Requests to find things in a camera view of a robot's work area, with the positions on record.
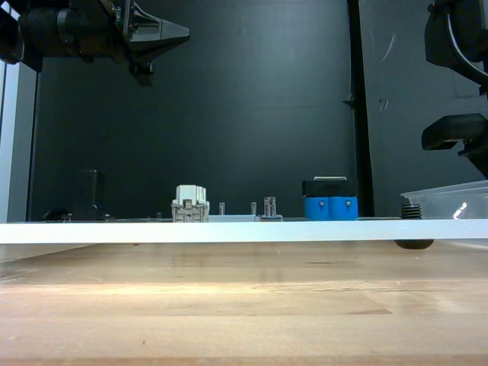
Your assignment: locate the clear plastic tub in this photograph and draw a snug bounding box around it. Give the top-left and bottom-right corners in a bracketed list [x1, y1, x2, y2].
[400, 179, 488, 249]

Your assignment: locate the black M12 threaded bolt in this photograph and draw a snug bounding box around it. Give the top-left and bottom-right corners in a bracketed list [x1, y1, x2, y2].
[393, 203, 435, 251]

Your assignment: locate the blue and black D-sub connector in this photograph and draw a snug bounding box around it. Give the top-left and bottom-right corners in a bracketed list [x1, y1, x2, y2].
[301, 175, 360, 221]

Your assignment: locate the grey rectangular connector housing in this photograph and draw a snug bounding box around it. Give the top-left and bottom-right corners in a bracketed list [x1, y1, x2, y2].
[170, 185, 211, 223]

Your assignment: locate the white mounting board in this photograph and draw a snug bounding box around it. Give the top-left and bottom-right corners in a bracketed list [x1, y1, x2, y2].
[0, 217, 488, 245]

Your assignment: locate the black vertical wall pillar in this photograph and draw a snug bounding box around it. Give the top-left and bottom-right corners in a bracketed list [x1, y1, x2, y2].
[345, 0, 375, 219]

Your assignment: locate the grey aluminium window frame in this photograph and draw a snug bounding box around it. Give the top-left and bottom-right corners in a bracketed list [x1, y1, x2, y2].
[0, 59, 39, 223]

